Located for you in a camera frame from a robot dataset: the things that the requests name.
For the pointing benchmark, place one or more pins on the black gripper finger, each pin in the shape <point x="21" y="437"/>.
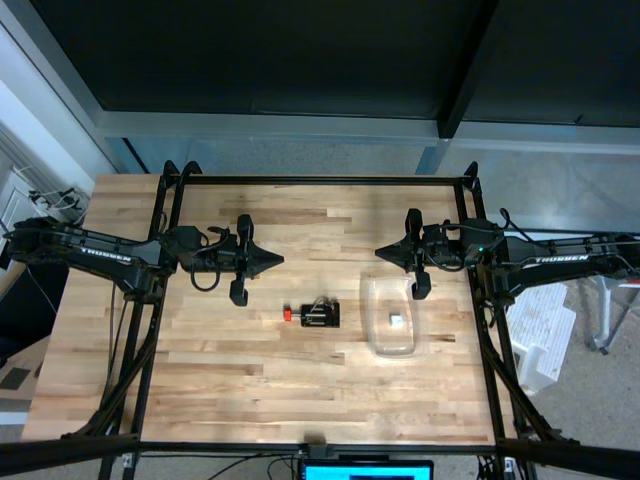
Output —
<point x="261" y="265"/>
<point x="400" y="247"/>
<point x="262" y="254"/>
<point x="400" y="261"/>

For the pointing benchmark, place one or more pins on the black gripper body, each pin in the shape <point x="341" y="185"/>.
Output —
<point x="442" y="250"/>
<point x="227" y="257"/>

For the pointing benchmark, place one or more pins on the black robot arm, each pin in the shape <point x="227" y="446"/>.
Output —
<point x="550" y="260"/>
<point x="105" y="255"/>

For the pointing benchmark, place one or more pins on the small white block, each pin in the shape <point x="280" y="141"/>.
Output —
<point x="397" y="319"/>

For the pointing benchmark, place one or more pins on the clear plastic tub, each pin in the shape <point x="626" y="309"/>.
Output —
<point x="400" y="345"/>

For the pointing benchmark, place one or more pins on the black clamp with red knob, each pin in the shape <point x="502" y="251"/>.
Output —
<point x="325" y="322"/>

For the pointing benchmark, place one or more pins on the white foam packing block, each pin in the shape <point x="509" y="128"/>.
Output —
<point x="540" y="340"/>

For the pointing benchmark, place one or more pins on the grey metal stand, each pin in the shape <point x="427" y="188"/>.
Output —
<point x="603" y="320"/>

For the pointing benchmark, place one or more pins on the screen with blue edge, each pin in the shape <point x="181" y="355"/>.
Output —
<point x="365" y="472"/>

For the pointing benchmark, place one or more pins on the flat cardboard box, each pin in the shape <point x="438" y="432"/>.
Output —
<point x="25" y="357"/>

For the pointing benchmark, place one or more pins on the black vertical post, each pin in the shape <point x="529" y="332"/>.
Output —
<point x="467" y="75"/>

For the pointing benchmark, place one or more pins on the black metal table frame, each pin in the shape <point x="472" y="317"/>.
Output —
<point x="75" y="447"/>

